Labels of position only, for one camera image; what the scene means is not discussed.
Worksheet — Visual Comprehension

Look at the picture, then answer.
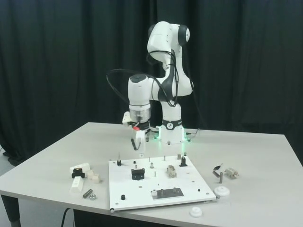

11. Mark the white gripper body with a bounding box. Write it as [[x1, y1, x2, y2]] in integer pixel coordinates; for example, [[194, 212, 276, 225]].
[[135, 131, 146, 152]]

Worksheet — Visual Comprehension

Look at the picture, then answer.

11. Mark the white task board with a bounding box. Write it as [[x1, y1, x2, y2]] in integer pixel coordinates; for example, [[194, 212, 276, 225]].
[[107, 156, 217, 212]]

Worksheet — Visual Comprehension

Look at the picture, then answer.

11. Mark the white holder with holes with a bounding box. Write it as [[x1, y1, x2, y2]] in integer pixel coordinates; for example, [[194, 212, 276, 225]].
[[69, 161, 92, 174], [69, 177, 84, 194]]

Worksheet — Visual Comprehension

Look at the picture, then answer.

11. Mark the black plug with brass face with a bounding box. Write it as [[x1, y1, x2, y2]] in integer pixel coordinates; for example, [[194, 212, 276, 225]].
[[71, 167, 86, 179]]

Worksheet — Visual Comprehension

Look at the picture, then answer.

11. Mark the white medium gear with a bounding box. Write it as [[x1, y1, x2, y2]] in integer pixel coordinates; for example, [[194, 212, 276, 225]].
[[189, 206, 204, 217]]

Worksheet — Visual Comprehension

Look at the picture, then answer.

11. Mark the white large gear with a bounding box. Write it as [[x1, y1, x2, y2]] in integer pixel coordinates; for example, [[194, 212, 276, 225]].
[[213, 186, 231, 197]]

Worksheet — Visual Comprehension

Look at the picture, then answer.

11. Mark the black table leg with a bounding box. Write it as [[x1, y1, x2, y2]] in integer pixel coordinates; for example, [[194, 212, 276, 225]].
[[0, 194, 21, 227]]

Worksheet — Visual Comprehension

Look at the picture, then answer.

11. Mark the black base cable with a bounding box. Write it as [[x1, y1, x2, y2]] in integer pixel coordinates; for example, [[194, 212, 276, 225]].
[[186, 128, 201, 138]]

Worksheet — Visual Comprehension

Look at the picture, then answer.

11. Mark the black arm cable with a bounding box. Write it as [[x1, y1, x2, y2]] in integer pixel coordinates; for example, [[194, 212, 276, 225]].
[[106, 50, 183, 112]]

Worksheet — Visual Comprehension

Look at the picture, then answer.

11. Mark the black floor cable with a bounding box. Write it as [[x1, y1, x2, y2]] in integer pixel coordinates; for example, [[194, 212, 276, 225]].
[[62, 207, 73, 227]]

